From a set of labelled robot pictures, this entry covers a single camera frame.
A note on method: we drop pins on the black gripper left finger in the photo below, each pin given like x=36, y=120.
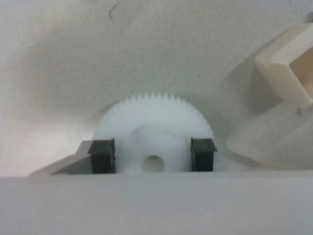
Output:
x=102, y=156

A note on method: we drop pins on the cream cube holder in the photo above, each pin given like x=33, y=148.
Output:
x=276, y=66

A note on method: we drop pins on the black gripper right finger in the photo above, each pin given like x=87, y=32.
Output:
x=203, y=156

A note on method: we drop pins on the white large gear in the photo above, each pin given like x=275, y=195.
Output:
x=154, y=117

